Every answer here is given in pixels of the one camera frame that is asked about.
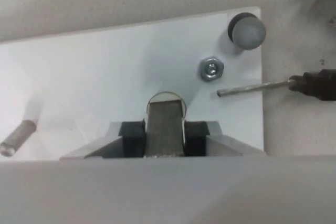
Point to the metal hex nut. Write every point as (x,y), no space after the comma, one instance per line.
(211,68)

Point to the white task board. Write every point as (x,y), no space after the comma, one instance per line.
(92,77)

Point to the black round knob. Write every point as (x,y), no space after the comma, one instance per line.
(249,33)

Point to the metal square peg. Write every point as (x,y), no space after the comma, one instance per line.
(164,129)

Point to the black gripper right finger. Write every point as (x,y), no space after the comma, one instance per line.
(195,140)

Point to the metal round peg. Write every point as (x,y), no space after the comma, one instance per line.
(18,138)

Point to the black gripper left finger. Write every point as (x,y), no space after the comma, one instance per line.
(131,140)

